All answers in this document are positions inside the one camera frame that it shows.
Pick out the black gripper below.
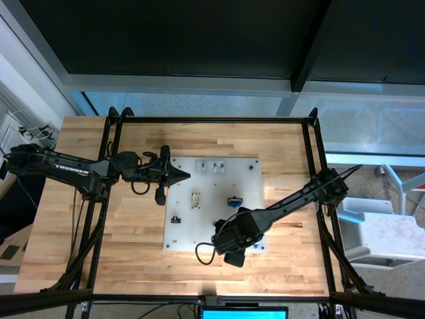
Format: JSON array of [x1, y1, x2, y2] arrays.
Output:
[[211, 218, 254, 268], [143, 144, 192, 207]]

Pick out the white board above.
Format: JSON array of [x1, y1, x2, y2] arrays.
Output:
[[161, 156, 268, 254]]

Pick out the clear acrylic block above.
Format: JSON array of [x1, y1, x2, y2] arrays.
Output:
[[195, 159, 227, 175]]

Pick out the blue laptop screen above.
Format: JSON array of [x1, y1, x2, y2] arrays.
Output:
[[198, 305, 290, 319]]

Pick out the white plastic stool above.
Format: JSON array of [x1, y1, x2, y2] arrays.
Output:
[[337, 196, 425, 269]]

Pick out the grey metal stand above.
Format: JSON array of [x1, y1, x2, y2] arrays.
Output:
[[375, 162, 425, 217]]

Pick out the flat cardboard box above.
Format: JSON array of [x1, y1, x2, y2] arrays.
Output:
[[0, 223, 34, 266]]

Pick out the arm braided cable loop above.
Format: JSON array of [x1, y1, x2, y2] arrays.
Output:
[[130, 177, 151, 196]]

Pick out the black aluminium frame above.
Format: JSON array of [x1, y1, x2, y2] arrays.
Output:
[[0, 106, 425, 319]]

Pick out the black white cable bundle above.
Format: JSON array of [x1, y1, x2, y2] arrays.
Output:
[[18, 124, 60, 141]]

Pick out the black window post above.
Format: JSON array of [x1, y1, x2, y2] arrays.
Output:
[[291, 0, 333, 93]]

